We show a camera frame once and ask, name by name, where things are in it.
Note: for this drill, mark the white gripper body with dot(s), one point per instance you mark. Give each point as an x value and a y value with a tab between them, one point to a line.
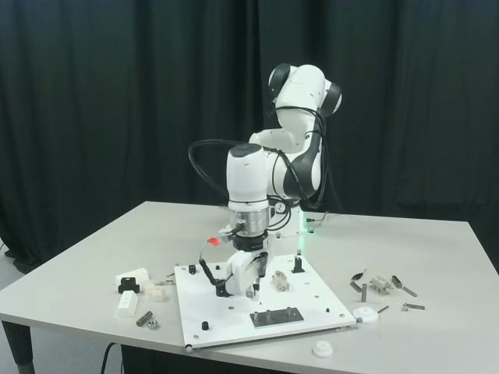
241	274

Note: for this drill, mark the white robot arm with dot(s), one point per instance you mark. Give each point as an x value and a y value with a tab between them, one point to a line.
247	175

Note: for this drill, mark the white medium gear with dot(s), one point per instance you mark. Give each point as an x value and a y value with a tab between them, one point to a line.
323	348

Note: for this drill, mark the white large gear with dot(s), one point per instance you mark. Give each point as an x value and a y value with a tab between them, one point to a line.
366	315

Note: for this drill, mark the thin black rod red tag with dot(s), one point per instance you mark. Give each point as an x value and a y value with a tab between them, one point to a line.
208	274

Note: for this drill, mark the white task board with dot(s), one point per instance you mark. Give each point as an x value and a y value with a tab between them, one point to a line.
218	311

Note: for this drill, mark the small white cube holder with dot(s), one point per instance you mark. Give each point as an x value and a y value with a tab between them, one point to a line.
149	288
160	294

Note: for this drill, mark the metal nut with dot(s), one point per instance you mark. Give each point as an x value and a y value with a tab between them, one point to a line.
153	323

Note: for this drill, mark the metal round peg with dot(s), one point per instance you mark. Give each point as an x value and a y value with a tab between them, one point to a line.
363	293
144	318

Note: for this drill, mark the long white holder block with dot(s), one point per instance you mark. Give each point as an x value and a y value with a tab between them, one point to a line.
132	274

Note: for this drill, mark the beige D-SUB plug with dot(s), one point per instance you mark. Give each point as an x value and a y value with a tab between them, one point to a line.
380	283

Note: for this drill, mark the thin dark metal rod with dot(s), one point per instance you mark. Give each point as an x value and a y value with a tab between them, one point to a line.
383	309

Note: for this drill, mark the metal square peg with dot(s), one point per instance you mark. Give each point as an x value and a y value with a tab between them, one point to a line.
409	290

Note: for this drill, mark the metal bolt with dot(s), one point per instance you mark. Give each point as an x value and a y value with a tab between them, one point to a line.
412	307

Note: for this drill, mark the black curtains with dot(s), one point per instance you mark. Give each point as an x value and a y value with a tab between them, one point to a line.
117	97

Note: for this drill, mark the black table leg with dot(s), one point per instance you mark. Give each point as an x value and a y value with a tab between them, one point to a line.
20	344

